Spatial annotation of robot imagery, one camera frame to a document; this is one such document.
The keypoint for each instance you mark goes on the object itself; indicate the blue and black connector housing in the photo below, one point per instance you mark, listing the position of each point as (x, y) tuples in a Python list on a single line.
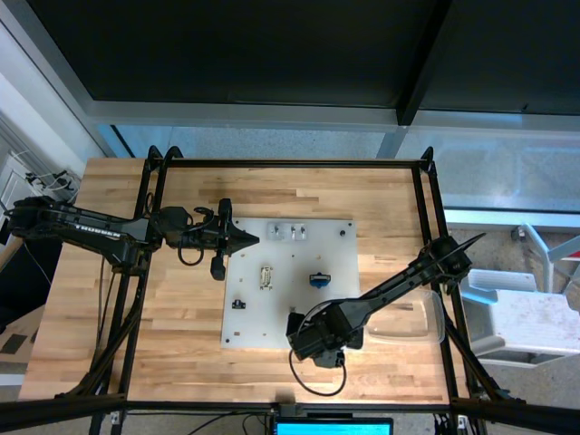
[(319, 281)]

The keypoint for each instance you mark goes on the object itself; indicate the white terminal bar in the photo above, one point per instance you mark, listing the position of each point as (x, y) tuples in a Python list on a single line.
[(285, 238)]

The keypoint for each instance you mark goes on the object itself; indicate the black table camera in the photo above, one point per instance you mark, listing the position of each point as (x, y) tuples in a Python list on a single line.
[(290, 410)]

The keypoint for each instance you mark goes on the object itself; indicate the clear plastic tub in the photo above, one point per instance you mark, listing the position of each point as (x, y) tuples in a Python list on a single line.
[(408, 322)]

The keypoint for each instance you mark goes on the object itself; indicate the white board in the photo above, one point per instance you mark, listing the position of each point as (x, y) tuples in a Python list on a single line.
[(254, 254)]

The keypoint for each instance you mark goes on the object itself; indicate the black metal frame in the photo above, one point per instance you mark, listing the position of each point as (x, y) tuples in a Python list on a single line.
[(290, 163)]

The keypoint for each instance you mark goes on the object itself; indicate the beige connector housing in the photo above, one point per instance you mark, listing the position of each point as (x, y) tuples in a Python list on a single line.
[(267, 277)]

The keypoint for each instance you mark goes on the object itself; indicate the black vertical post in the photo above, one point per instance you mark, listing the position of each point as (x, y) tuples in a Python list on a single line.
[(423, 68)]

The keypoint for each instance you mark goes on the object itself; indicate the grey wheeled chair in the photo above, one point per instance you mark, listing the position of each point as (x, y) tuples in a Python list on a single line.
[(537, 244)]

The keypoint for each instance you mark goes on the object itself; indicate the black connector socket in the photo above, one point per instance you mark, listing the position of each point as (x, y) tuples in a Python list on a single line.
[(238, 304)]

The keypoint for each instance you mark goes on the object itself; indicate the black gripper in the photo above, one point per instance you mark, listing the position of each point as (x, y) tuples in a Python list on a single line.
[(326, 340), (206, 236)]

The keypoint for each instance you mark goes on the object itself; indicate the screen with blue edge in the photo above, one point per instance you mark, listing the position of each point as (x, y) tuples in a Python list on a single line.
[(333, 428)]

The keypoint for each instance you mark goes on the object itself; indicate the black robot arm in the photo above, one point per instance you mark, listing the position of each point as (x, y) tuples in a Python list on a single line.
[(97, 231), (399, 281)]

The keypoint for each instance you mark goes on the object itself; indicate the white plastic stool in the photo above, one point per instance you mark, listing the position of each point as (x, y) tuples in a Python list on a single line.
[(530, 317)]

